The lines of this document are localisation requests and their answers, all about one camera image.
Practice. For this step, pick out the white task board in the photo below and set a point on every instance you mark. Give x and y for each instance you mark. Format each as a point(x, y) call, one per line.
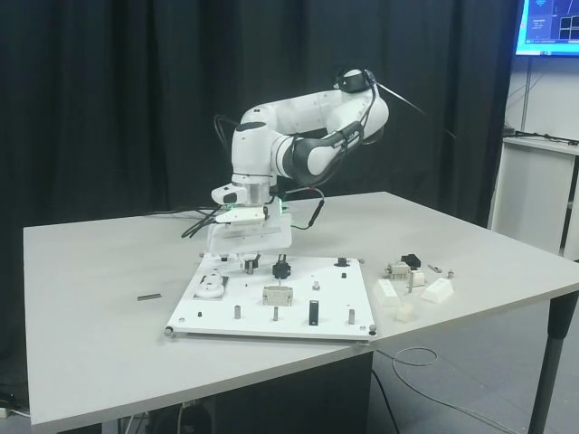
point(271, 323)

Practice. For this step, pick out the blue screen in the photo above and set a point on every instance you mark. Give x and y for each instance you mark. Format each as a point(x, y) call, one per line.
point(549, 27)

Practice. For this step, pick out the white small gear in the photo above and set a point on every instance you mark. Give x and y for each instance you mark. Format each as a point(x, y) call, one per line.
point(214, 277)

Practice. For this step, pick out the white cube holder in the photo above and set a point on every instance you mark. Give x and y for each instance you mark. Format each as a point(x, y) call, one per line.
point(405, 313)

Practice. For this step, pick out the white block holder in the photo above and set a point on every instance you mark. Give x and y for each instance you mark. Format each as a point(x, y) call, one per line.
point(419, 277)

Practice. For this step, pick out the black curtains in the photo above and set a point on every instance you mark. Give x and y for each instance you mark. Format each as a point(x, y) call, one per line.
point(113, 90)

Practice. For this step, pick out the metal connector housing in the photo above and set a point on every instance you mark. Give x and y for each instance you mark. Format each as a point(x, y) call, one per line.
point(394, 270)

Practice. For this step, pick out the metal D-SUB plug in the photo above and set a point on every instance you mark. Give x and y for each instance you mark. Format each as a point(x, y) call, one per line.
point(277, 296)

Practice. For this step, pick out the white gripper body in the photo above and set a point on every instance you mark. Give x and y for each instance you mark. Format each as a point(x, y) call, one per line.
point(271, 239)

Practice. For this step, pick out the metal square peg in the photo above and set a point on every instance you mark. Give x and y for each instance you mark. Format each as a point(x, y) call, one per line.
point(351, 316)

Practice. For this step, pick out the black Ethernet plug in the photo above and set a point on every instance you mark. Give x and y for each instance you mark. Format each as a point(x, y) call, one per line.
point(342, 261)

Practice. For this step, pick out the white wedge peg holder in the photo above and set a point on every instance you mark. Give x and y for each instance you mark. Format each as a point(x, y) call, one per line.
point(387, 293)
point(438, 290)

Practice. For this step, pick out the white large gear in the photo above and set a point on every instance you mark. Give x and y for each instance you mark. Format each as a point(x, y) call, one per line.
point(209, 290)

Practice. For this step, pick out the thin black rod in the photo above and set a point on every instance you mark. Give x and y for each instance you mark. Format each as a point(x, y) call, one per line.
point(317, 212)

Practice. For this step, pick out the metal BNC plug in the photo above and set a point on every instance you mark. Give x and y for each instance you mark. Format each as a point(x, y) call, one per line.
point(316, 285)

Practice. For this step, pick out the flat metal bar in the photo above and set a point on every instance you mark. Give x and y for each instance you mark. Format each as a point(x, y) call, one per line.
point(149, 297)

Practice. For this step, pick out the black waterproof plug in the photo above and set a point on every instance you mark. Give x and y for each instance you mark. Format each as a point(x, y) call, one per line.
point(280, 269)

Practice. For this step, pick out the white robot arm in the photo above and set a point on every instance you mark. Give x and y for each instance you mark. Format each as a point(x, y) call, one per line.
point(307, 149)

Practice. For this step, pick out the thin metal round peg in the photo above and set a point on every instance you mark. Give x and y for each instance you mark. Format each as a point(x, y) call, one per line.
point(275, 315)

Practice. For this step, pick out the white cabinet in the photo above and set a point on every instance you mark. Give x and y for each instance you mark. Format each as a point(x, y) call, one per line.
point(534, 203)

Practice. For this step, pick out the black USB plug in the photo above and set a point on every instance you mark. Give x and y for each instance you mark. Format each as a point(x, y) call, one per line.
point(313, 312)

